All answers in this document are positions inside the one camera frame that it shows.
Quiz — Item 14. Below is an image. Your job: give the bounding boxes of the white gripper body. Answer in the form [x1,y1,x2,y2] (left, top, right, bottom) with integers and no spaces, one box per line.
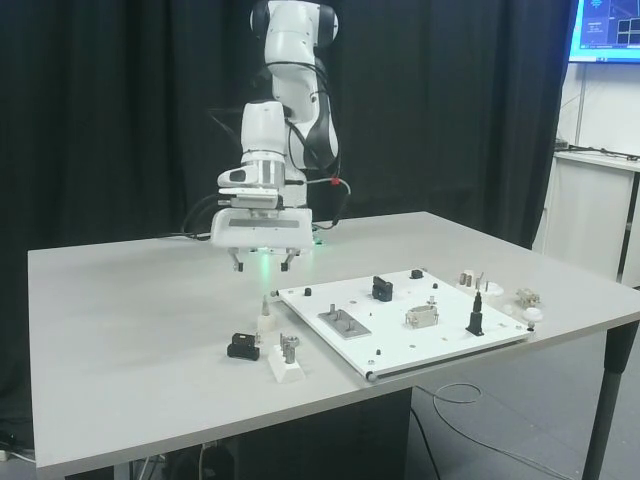
[209,207,314,252]

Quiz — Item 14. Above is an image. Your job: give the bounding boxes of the white round holder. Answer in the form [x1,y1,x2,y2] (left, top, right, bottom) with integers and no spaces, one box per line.
[255,313,277,343]

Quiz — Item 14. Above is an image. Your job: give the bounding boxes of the black D-SUB plug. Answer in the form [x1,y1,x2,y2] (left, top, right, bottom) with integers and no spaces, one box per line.
[226,332,261,362]

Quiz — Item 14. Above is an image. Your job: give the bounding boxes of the white peg holder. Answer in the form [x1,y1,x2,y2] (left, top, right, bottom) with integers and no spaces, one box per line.
[267,344,308,385]

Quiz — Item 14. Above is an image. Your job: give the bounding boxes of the white task board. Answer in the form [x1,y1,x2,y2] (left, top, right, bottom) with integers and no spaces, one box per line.
[271,266,539,385]

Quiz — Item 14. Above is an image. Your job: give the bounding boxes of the black curtain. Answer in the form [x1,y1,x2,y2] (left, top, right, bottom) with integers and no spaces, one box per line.
[0,0,584,451]

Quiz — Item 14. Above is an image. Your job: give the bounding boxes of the white cabinet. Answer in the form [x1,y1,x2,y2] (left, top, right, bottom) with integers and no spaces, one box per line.
[531,149,640,290]

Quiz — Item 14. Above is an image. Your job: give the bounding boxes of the black table leg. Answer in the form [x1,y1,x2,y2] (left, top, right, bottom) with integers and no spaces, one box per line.
[583,327,634,480]

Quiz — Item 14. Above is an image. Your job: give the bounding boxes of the blue screen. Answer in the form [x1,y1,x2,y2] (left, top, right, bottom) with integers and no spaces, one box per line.
[568,0,640,64]

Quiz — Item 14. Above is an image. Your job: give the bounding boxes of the black looped gripper cable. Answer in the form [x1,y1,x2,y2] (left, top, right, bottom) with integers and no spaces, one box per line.
[181,194,222,243]

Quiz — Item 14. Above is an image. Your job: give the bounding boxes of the black forearm cable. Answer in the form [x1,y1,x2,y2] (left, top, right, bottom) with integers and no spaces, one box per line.
[269,59,346,174]

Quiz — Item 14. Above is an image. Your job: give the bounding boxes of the black upright plug with cable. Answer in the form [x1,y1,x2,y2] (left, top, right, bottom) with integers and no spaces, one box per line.
[464,287,487,337]

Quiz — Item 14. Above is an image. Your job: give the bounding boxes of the grey floor cable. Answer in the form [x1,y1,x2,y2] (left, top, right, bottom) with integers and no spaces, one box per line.
[409,382,640,480]

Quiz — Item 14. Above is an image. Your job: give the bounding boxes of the black cable bundle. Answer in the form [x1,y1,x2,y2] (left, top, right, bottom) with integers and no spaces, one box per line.
[552,141,640,162]

